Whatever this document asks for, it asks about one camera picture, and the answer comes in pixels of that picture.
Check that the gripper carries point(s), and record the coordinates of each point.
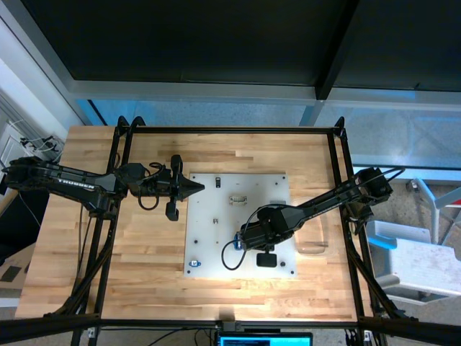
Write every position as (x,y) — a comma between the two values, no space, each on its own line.
(267,260)
(173,213)

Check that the white metal chair frame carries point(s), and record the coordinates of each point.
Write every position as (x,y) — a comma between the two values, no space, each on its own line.
(436,223)

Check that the low camera on bracket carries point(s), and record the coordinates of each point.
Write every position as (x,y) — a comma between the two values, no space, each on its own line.
(227,319)

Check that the brown cardboard box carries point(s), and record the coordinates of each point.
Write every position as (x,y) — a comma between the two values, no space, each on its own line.
(14,263)

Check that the black aluminium frame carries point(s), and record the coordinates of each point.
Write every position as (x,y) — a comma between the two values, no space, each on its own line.
(162,321)

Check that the blue square mount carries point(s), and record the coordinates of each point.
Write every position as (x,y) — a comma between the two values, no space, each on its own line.
(199,264)

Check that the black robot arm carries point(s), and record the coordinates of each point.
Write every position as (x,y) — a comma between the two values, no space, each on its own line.
(104,187)
(324,198)

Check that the laptop with blue screen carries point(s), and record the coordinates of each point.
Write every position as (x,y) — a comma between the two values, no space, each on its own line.
(263,340)

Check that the grey metal block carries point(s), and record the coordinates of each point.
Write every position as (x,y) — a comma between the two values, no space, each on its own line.
(276,202)

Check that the white step stool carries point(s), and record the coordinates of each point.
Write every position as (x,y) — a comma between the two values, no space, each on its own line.
(425,263)

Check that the blue round holder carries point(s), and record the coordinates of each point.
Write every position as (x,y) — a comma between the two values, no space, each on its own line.
(234,246)

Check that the cream connector housing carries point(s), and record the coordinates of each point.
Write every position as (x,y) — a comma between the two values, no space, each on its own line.
(238,201)

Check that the white cabinet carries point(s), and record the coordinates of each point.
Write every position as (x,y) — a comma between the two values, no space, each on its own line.
(11,144)

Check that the white task board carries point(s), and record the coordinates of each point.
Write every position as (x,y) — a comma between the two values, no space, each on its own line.
(209,259)

